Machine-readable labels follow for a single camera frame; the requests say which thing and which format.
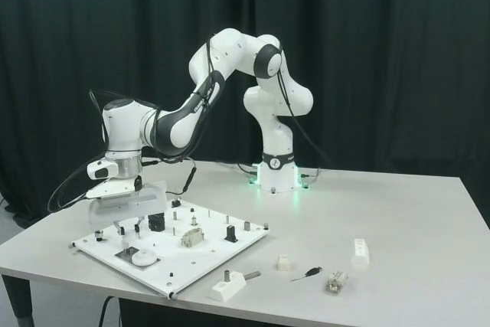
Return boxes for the small white cube holder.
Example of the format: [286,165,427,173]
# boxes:
[273,253,293,271]

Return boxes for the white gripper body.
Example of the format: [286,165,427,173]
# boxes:
[88,184,168,231]

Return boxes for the thin black rod on wire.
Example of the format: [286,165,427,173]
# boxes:
[182,164,198,194]

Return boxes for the white large gear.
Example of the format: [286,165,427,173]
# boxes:
[134,250,157,266]

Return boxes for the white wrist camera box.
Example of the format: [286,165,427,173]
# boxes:
[87,160,118,181]

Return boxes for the white task board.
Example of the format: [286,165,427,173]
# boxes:
[67,198,271,300]

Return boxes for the black USB plug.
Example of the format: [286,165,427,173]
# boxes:
[290,266,322,282]

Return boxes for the white holder with holes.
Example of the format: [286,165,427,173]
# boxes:
[350,237,371,266]

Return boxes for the black cable under table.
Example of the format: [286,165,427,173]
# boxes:
[98,295,119,327]

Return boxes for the long white peg holder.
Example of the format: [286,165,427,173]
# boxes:
[207,271,247,301]

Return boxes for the flat white mounting plate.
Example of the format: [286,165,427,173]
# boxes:
[86,180,137,201]

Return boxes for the black curtains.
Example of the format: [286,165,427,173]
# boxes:
[0,0,490,224]

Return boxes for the black camera cable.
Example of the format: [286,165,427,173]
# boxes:
[47,156,116,215]

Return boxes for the black table leg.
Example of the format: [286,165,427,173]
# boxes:
[0,273,31,327]

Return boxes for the black D-SUB plug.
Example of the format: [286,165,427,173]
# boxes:
[147,211,167,233]

